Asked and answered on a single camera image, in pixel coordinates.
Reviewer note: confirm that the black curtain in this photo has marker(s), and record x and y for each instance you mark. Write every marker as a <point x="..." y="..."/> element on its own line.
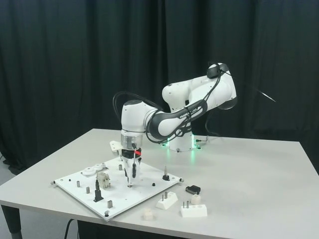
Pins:
<point x="74" y="49"/>

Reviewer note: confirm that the white task board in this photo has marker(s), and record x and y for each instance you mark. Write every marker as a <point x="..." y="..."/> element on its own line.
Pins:
<point x="139" y="196"/>

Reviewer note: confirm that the black under-table cabinet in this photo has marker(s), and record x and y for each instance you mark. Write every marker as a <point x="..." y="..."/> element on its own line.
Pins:
<point x="112" y="232"/>

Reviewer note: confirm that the small cream holder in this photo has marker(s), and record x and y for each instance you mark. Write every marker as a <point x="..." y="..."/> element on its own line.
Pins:
<point x="148" y="214"/>

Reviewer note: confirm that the black D-SUB plug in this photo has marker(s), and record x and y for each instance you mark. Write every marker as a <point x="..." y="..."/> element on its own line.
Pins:
<point x="192" y="190"/>

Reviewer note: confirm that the small white rounded holder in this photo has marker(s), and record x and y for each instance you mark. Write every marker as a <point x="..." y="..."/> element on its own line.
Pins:
<point x="196" y="199"/>

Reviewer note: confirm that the black waterproof plug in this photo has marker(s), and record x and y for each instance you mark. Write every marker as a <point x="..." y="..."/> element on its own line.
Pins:
<point x="165" y="177"/>

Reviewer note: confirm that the white wrist camera plate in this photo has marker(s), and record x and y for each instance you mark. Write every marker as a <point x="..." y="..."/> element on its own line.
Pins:
<point x="115" y="147"/>

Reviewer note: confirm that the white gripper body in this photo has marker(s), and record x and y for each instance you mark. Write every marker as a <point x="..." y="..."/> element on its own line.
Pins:
<point x="127" y="165"/>

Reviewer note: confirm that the black table leg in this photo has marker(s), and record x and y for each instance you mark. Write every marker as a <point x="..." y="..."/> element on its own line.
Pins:
<point x="11" y="221"/>

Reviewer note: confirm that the white medium gear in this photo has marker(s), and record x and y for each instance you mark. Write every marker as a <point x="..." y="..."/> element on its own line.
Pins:
<point x="96" y="167"/>

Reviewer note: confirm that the white peg holder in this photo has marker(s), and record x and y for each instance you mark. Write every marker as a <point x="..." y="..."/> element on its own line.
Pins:
<point x="169" y="200"/>
<point x="197" y="211"/>

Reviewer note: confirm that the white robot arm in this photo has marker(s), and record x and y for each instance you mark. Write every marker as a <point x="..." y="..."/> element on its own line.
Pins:
<point x="219" y="89"/>

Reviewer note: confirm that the white small gear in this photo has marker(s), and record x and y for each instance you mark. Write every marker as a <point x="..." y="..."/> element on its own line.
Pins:
<point x="102" y="165"/>

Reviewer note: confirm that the white large gear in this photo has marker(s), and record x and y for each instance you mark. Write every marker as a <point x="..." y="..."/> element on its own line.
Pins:
<point x="88" y="172"/>

